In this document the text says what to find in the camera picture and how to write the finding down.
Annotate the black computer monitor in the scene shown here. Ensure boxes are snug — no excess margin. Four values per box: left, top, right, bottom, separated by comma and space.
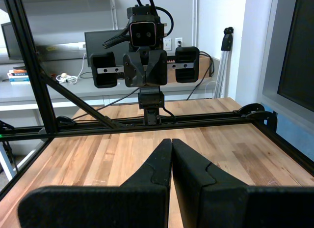
84, 29, 131, 68
0, 21, 26, 61

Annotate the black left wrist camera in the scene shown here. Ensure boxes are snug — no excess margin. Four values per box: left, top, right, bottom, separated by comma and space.
126, 6, 164, 52

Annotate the black metal table frame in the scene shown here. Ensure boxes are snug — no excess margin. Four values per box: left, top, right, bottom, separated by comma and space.
0, 0, 314, 197

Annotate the white coiled cable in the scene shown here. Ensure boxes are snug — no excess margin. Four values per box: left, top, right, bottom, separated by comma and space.
55, 53, 87, 85

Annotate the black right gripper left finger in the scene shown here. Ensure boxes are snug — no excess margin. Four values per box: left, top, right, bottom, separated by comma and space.
17, 138, 172, 228

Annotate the braided left arm cable sleeve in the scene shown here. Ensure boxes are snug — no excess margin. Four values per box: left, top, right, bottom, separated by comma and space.
102, 28, 131, 50

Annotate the tripod with black head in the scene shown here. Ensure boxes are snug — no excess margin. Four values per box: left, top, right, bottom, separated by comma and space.
215, 27, 234, 99

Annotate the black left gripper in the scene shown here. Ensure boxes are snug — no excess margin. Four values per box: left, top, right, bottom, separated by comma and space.
90, 46, 200, 89

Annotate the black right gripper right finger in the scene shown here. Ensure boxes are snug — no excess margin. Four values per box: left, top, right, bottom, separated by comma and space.
172, 138, 314, 228

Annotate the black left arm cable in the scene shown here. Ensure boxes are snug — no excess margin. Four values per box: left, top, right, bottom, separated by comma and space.
131, 0, 175, 38

